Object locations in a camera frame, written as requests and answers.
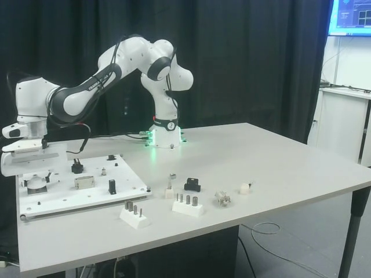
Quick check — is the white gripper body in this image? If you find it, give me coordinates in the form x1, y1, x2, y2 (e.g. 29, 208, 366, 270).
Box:
0, 143, 68, 177

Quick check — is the white large gear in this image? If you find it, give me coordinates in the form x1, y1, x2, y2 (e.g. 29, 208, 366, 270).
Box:
26, 175, 47, 191

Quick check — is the flat white plate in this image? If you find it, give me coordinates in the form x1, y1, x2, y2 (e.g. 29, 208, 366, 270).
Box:
2, 139, 44, 153

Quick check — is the white task board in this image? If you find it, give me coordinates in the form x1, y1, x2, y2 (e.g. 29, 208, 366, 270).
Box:
16, 153, 153, 224

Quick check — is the white square peg holder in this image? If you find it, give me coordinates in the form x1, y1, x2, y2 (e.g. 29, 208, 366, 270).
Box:
119, 208, 151, 231

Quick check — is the black D-SUB plug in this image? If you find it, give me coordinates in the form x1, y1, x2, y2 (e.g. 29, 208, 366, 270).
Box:
183, 177, 202, 192

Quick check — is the white round peg holder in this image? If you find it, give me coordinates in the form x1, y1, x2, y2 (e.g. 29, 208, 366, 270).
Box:
171, 200, 205, 218

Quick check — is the grey waterproof plug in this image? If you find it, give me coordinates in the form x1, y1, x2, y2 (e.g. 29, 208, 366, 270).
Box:
214, 190, 232, 208

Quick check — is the black curtain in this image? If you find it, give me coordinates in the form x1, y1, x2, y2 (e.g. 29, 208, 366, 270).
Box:
0, 0, 334, 261

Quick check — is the white cabinet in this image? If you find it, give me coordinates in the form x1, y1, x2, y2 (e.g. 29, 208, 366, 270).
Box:
307, 85, 371, 168

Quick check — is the black table leg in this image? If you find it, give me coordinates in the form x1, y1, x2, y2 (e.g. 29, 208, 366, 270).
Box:
338, 189, 369, 278

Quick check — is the blue screen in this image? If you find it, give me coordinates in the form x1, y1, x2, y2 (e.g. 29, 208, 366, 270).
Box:
328, 0, 371, 38

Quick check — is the silver wrist ring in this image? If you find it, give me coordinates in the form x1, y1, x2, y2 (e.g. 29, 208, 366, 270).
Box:
27, 120, 48, 140

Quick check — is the thin black rod on wire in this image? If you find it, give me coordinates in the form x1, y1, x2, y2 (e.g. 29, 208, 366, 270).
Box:
66, 122, 90, 155

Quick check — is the black base cable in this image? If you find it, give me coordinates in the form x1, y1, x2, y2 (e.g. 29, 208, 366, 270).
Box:
124, 131, 154, 145

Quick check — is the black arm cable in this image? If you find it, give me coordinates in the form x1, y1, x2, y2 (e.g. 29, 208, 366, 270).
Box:
5, 35, 180, 128

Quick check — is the grey floor cable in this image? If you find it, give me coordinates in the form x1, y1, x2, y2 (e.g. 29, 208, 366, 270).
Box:
250, 221, 371, 278

